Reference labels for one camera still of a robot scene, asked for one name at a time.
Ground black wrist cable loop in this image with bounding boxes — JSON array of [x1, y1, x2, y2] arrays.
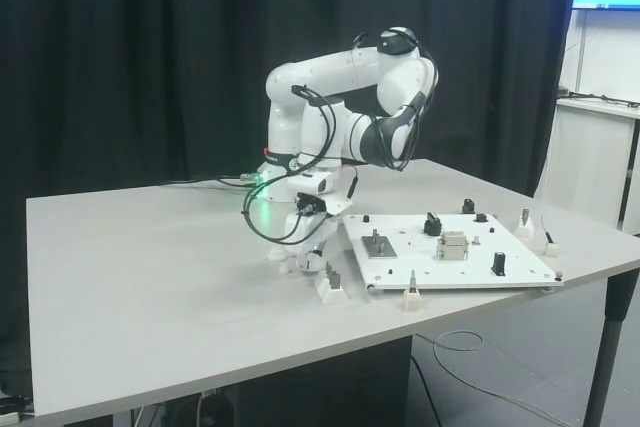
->
[[241, 83, 337, 247]]

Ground white large gear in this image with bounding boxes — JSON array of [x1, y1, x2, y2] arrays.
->
[[297, 253, 324, 275]]

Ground black curtain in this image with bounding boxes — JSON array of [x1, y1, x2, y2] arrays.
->
[[0, 0, 585, 244]]

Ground white task board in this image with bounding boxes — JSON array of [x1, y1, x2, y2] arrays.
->
[[339, 210, 564, 294]]

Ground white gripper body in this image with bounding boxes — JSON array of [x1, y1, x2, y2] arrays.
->
[[267, 210, 338, 264]]

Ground white cabinet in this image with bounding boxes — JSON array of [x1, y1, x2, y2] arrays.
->
[[541, 95, 640, 239]]

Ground dark table leg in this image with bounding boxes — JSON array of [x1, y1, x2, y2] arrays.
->
[[583, 278, 629, 427]]

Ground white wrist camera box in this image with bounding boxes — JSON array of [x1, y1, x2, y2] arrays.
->
[[286, 171, 336, 196]]

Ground black forearm cable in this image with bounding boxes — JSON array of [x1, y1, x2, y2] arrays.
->
[[351, 28, 442, 174]]

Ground grey floor cable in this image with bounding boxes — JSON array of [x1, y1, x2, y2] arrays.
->
[[411, 329, 604, 427]]

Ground black table cable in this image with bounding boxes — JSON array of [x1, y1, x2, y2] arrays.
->
[[163, 173, 262, 190]]

